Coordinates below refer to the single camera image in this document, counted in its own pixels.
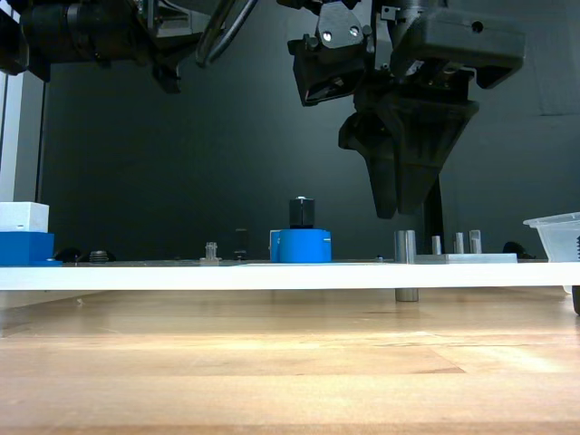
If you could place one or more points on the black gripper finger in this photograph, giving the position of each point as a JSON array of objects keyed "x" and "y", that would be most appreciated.
[
  {"x": 170, "y": 74},
  {"x": 179, "y": 22},
  {"x": 380, "y": 172},
  {"x": 421, "y": 145}
]

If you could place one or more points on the silver 16mm metal cylinder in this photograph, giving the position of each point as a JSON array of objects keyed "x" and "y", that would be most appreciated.
[{"x": 404, "y": 247}]

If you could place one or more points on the black hex block silver top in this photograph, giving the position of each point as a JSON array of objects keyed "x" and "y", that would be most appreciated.
[{"x": 301, "y": 213}]

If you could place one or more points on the small silver metal peg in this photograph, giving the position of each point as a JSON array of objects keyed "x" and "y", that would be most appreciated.
[
  {"x": 459, "y": 242},
  {"x": 436, "y": 244}
]

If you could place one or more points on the blue round holder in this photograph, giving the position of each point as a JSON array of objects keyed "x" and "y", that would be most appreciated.
[{"x": 303, "y": 247}]

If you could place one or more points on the pale silver metal peg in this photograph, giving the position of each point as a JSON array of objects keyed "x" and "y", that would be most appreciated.
[{"x": 475, "y": 241}]

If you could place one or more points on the grey metal plate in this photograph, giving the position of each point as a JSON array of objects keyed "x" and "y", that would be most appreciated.
[{"x": 471, "y": 258}]

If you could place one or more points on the black round knob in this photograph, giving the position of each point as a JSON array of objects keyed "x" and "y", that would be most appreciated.
[
  {"x": 516, "y": 251},
  {"x": 68, "y": 255}
]

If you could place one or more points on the white board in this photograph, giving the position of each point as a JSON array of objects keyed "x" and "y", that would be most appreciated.
[{"x": 272, "y": 276}]

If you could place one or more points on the clear plastic tub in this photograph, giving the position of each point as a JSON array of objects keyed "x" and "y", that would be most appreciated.
[{"x": 557, "y": 240}]

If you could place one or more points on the clear plastic connector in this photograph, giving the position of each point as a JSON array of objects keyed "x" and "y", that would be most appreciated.
[{"x": 211, "y": 252}]

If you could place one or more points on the black threaded nut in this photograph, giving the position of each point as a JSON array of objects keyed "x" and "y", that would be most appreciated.
[{"x": 100, "y": 256}]

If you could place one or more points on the white block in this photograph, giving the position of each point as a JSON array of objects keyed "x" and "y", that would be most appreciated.
[{"x": 22, "y": 217}]

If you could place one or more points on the blue block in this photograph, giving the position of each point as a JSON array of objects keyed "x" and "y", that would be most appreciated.
[{"x": 25, "y": 248}]

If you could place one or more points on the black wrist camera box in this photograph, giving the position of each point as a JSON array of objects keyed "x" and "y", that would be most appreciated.
[{"x": 326, "y": 68}]

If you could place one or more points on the white upright frame post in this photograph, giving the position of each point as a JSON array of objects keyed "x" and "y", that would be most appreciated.
[{"x": 10, "y": 136}]

